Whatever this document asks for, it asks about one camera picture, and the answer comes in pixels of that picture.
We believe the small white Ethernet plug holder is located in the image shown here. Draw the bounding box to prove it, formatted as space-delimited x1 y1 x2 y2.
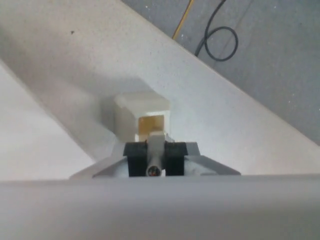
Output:
113 91 174 144

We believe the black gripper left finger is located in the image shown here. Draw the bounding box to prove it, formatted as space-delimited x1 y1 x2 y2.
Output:
69 141 151 179

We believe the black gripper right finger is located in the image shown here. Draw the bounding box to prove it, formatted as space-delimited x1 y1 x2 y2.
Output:
163 141 242 177

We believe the yellow floor cable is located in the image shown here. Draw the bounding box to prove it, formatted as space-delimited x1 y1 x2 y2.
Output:
171 0 196 40

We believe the grey Ethernet plug short cable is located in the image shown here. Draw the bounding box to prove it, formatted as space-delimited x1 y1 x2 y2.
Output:
145 132 167 178

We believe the black looped floor cable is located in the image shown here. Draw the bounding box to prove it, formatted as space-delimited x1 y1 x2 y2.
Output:
194 0 240 62

